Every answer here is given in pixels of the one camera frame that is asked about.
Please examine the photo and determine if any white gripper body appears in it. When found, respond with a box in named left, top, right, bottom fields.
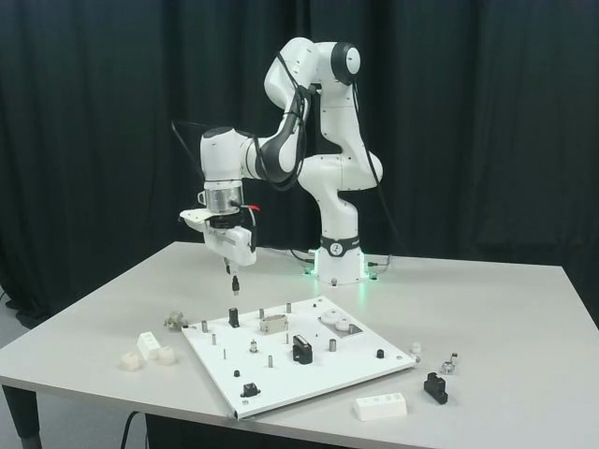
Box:
left=202, top=224, right=258, bottom=268

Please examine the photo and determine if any black D-SUB plug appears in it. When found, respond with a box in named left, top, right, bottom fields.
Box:
left=291, top=333, right=314, bottom=366
left=422, top=370, right=450, bottom=405

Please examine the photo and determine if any white tall holder block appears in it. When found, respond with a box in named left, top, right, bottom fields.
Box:
left=136, top=331, right=163, bottom=361

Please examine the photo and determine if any white task board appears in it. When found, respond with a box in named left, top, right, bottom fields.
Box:
left=181, top=298, right=418, bottom=420

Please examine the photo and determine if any black curtain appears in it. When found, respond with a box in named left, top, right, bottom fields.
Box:
left=0, top=0, right=599, bottom=313

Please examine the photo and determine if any long white holder block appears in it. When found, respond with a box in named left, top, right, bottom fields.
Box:
left=352, top=391, right=408, bottom=418

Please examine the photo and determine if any black table leg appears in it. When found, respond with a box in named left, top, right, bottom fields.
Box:
left=1, top=384, right=39, bottom=449

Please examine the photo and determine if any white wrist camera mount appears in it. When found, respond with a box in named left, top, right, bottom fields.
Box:
left=179, top=208, right=221, bottom=231

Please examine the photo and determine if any black base cable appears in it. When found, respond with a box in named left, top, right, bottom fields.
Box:
left=259, top=245, right=320, bottom=264

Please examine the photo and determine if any grey base cable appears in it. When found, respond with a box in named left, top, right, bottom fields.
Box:
left=364, top=253, right=392, bottom=282

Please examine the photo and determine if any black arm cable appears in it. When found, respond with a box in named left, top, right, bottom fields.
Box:
left=170, top=46, right=324, bottom=192

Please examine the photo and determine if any black cable under table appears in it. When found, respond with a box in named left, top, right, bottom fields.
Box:
left=122, top=411, right=147, bottom=449

